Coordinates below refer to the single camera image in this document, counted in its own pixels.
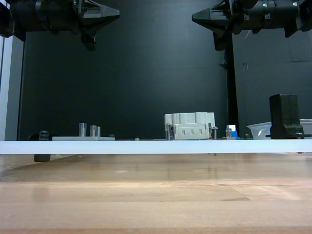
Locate beige multi-pin connector housing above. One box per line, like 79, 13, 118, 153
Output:
164, 112, 215, 141

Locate black USB socket housing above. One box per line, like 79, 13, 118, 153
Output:
265, 94, 312, 140

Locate blue white terminal block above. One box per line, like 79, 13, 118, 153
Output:
226, 124, 238, 140

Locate clear plastic tub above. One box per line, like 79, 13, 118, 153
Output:
246, 118, 312, 140

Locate grey aluminium plate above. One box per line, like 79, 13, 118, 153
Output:
52, 136, 116, 142

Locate black threaded foot screw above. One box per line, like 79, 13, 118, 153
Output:
34, 130, 51, 163

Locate white task board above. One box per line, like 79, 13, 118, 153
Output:
0, 139, 312, 156

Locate black aluminium frame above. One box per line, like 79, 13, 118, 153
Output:
218, 33, 240, 141

